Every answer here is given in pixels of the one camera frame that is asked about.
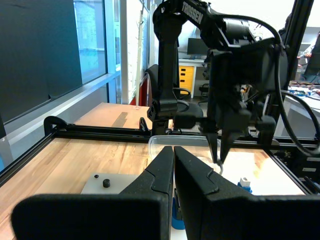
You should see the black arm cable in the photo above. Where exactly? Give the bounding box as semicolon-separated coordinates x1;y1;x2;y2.
222;13;320;158

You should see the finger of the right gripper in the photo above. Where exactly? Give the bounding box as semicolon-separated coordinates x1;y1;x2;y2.
206;131;219;163

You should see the black computer monitor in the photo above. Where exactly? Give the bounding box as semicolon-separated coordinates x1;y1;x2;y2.
186;37;210;60

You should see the black frame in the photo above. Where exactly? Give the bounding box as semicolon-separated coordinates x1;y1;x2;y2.
0;0;320;198

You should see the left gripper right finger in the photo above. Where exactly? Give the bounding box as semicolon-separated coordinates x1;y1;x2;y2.
173;146;320;240

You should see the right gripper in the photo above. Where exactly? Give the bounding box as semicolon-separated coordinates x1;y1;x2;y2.
206;38;292;164

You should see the window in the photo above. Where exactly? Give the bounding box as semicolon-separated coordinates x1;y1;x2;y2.
73;0;121;85

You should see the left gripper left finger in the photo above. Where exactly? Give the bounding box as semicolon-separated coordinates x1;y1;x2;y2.
11;146;175;240

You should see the black office chair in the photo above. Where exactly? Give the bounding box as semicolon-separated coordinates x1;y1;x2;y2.
145;63;205;120

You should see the grey cable with clear plug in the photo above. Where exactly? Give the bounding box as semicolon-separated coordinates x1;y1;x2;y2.
215;159;225;175

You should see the white task board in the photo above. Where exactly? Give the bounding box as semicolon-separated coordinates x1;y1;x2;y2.
81;164;305;240

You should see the clear plastic container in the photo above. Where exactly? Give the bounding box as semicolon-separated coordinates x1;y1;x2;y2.
147;134;223;162

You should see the blue socket block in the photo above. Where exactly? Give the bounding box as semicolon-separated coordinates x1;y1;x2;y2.
170;189;187;231
236;177;253;194

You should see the person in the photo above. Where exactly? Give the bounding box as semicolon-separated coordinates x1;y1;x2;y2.
297;31;320;84

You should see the yellow drawer cabinet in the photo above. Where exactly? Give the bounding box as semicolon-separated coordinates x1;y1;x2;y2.
178;65;196;98

